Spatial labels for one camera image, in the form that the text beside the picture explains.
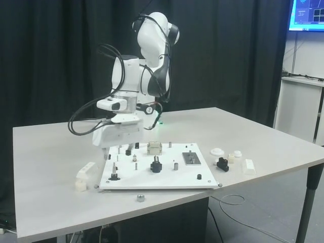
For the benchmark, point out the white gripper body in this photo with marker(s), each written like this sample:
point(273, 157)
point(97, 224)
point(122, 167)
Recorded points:
point(116, 134)

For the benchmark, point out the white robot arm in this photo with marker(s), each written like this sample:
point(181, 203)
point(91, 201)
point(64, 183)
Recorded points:
point(152, 38)

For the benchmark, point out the metal bolt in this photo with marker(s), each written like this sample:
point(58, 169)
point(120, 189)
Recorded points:
point(139, 198)

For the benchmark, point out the blue screen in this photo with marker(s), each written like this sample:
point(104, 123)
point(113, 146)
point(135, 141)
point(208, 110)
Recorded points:
point(307, 15)

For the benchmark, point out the white cabinet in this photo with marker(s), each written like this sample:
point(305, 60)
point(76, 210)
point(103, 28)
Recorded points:
point(298, 111)

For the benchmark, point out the black D-SUB plug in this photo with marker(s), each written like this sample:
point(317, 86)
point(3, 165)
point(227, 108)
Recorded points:
point(222, 162)

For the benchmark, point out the black curtains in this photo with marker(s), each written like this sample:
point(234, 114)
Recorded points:
point(50, 63)

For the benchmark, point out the white power strip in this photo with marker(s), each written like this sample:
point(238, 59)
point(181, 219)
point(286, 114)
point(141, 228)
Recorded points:
point(2, 231)

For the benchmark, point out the long white holder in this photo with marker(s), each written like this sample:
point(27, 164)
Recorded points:
point(87, 172)
point(249, 167)

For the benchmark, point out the white small gear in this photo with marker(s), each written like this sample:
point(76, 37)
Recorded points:
point(237, 153)

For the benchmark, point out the white task board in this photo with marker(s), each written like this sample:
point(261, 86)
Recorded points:
point(177, 181)

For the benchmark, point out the metal BNC plug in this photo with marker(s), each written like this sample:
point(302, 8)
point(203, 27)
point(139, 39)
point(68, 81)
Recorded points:
point(135, 158)

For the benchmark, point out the black table leg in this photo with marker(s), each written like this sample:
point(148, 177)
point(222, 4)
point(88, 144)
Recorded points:
point(307, 202)

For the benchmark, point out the small white wrist camera box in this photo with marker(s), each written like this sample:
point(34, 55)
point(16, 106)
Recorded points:
point(111, 104)

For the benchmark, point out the black waterproof plug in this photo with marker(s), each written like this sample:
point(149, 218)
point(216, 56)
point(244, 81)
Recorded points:
point(155, 166)

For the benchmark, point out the white large gear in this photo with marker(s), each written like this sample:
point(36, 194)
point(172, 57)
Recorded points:
point(217, 151)

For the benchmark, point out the small white holder block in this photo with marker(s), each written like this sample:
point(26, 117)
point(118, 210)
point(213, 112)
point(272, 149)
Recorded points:
point(231, 159)

